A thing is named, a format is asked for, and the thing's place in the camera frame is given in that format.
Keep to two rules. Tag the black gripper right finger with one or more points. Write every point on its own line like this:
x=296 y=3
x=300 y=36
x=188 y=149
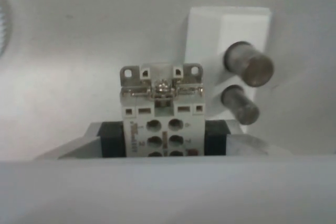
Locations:
x=216 y=138

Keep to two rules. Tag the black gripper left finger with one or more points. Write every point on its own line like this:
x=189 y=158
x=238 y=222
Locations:
x=110 y=140

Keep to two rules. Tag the white waterproof plug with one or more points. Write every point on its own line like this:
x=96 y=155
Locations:
x=161 y=103

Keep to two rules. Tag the thin metal round peg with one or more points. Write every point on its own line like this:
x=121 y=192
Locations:
x=240 y=106

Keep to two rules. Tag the thick metal round peg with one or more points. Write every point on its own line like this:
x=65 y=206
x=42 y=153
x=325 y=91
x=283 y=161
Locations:
x=252 y=64

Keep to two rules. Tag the white round peg holder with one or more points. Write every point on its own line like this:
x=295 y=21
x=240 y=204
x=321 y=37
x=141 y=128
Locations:
x=202 y=37

